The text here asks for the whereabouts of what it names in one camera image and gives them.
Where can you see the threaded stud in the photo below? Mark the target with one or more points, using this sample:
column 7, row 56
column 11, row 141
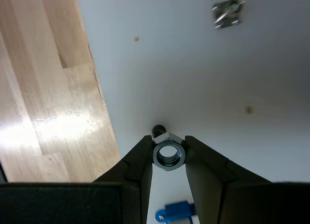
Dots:
column 158, row 130

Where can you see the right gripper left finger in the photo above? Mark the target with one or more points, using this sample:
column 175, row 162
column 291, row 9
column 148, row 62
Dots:
column 101, row 199

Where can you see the steel hex nut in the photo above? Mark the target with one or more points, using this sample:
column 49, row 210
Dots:
column 168, row 152

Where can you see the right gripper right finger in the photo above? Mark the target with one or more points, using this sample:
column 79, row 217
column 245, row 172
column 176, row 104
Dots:
column 232, row 199

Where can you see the steel peg fitting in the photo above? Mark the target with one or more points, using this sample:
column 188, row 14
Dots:
column 227, row 14

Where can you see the white task board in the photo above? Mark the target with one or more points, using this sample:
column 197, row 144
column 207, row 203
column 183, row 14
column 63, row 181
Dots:
column 193, row 76

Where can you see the blue socket block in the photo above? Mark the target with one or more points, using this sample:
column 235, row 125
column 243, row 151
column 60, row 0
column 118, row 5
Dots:
column 175, row 211

